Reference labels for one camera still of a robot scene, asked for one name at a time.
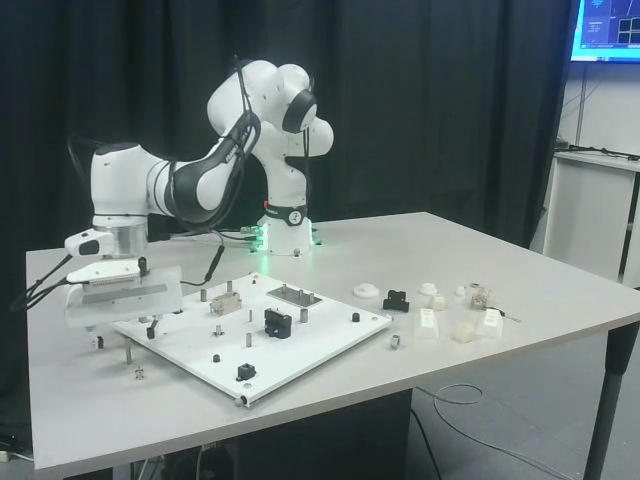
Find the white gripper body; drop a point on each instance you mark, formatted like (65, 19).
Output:
(125, 310)

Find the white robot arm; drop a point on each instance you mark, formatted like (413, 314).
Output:
(280, 165)

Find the tall metal round peg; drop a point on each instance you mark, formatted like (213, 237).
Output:
(128, 351)

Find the large metal round peg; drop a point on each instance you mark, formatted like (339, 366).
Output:
(303, 316)

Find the long white peg holder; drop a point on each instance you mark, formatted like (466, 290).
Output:
(425, 321)
(490, 323)

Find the flat white mounting plate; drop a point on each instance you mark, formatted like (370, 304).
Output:
(100, 274)

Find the white task board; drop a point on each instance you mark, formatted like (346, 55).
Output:
(190, 360)

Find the white large gear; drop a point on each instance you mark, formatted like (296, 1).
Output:
(364, 290)

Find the metal BNC plug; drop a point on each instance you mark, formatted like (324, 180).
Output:
(395, 341)

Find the black D-SUB plug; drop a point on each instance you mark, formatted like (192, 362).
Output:
(396, 302)

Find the white medium gear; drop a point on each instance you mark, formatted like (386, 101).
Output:
(427, 289)

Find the translucent white cube holder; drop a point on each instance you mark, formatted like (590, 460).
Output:
(463, 333)

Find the black USB plug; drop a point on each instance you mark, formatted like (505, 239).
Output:
(507, 314)

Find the black curtain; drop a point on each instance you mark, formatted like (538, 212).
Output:
(450, 100)

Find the white cabinet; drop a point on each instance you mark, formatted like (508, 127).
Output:
(590, 215)

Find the black table leg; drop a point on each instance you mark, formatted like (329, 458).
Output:
(606, 410)

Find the blue screen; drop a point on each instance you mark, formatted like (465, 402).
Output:
(610, 30)

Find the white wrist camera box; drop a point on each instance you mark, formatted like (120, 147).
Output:
(85, 244)

